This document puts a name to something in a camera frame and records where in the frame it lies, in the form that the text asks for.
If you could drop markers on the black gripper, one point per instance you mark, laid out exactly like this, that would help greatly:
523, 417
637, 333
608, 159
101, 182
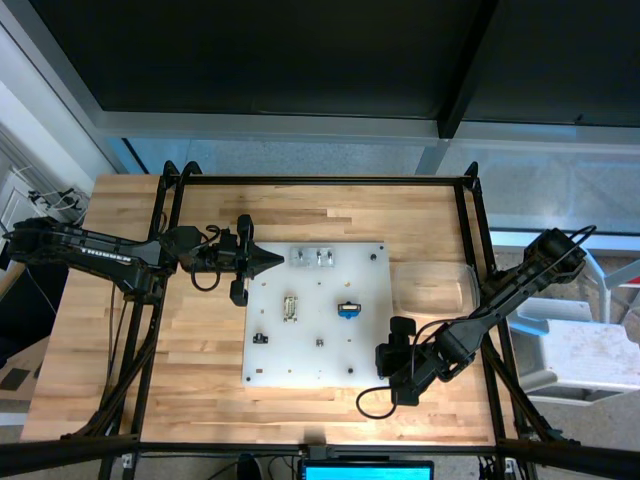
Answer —
243, 292
407, 390

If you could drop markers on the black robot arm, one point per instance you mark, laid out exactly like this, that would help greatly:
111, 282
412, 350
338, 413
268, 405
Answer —
100, 252
500, 305

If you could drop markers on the beige connector housing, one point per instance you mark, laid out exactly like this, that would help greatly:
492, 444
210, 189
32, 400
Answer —
291, 308

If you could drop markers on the aluminium bar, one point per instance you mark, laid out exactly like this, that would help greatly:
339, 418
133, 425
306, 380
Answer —
309, 262

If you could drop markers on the black clamp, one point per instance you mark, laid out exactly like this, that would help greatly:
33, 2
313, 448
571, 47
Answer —
261, 340

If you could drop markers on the clear plastic tub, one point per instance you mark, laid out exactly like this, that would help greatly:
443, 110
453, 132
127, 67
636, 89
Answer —
432, 295

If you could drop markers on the white board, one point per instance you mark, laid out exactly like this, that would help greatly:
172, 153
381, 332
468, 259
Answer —
300, 360

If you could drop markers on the blue screen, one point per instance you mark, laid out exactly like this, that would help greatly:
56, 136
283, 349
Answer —
365, 472

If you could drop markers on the white cart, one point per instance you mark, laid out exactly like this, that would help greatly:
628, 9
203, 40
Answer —
590, 345

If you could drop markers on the cardboard box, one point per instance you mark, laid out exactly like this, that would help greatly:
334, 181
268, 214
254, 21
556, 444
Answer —
25, 360

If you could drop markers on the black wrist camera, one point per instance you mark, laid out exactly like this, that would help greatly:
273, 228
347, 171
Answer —
228, 241

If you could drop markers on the black connector on blue mount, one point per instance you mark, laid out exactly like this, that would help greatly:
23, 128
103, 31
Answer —
348, 306

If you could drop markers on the black metal frame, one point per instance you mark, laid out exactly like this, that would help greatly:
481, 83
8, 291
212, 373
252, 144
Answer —
320, 179

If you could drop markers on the black camera box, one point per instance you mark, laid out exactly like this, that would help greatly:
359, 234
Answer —
318, 451

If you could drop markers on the white chair frame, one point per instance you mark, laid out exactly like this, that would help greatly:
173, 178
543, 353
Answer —
601, 295

